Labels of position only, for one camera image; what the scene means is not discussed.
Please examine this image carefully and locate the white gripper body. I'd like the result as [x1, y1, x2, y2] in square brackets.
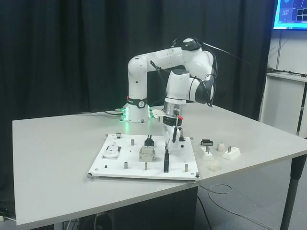
[164, 124, 182, 149]

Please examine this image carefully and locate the white peg holder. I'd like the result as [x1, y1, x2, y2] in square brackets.
[221, 146, 241, 161]
[200, 146, 214, 162]

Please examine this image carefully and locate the white task board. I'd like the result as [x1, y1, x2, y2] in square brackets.
[87, 133, 201, 184]

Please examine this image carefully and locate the small cream holder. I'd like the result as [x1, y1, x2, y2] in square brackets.
[208, 161, 221, 172]

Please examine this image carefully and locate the white large gear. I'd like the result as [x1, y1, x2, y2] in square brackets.
[103, 148, 119, 159]

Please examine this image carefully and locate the white cabinet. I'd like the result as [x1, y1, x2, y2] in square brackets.
[260, 71, 307, 139]

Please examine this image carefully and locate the black curtain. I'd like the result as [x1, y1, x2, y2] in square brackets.
[0, 0, 275, 214]

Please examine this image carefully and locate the black table leg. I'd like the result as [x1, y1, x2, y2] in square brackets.
[280, 155, 302, 230]

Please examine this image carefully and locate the blue screen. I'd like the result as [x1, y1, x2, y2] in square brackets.
[272, 0, 307, 31]

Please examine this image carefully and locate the silver wrist ring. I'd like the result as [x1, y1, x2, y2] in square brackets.
[163, 102, 187, 118]

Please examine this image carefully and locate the foot cable bundle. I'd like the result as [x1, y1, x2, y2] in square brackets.
[80, 108, 126, 118]

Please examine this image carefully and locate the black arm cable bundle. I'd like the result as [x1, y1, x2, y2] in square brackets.
[150, 37, 219, 108]

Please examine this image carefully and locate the grey floor cable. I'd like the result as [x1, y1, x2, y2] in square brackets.
[207, 184, 233, 230]

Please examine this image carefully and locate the thin black taut cable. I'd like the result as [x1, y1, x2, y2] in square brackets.
[202, 41, 252, 65]

